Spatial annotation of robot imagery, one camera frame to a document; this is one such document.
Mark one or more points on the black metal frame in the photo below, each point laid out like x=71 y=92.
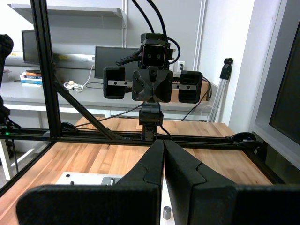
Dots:
x=47 y=70

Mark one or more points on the white wall shelf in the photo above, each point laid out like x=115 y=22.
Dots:
x=70 y=10

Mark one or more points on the silver 16mm bar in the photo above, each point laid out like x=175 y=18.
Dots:
x=167 y=213

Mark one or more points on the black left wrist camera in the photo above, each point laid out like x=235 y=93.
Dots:
x=154 y=56

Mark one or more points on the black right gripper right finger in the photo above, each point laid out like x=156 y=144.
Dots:
x=222 y=204

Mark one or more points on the black computer monitor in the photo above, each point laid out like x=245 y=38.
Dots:
x=30 y=47
x=110 y=63

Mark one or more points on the white wall shelf rail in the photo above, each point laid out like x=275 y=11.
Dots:
x=202 y=35
x=124 y=30

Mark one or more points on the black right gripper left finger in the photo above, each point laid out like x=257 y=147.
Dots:
x=98 y=201

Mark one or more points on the stack of books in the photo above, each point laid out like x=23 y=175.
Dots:
x=30 y=80

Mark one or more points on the white wall outlet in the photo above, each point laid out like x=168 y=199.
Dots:
x=181 y=65

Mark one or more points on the black and silver tripod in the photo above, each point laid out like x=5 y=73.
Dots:
x=226 y=70

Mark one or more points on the grey metal plate with pegs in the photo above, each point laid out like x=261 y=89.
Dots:
x=107 y=181

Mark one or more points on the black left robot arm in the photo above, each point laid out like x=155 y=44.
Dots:
x=151 y=117

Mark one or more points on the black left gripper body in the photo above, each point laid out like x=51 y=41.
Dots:
x=114 y=75

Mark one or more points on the white taskboard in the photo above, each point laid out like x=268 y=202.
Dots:
x=89 y=179

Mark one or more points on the grey desk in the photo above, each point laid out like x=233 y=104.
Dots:
x=35 y=93

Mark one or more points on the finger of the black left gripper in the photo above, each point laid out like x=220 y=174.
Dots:
x=141 y=86
x=164 y=86

